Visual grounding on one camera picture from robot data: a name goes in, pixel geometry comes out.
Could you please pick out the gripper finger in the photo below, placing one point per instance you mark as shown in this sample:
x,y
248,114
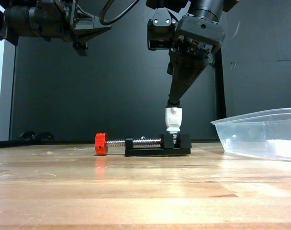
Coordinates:
x,y
90,27
183,74
174,104

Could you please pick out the white power plug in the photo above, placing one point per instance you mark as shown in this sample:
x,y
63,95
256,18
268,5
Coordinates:
x,y
173,119

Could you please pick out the black vise with orange knob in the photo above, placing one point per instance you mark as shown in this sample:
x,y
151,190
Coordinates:
x,y
160,153

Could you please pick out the clear plastic tub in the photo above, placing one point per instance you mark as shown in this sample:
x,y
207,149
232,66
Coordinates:
x,y
243,134

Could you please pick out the small white block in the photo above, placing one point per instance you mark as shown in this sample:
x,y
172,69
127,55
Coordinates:
x,y
282,146

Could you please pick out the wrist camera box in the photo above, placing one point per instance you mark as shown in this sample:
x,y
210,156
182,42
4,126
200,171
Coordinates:
x,y
160,36

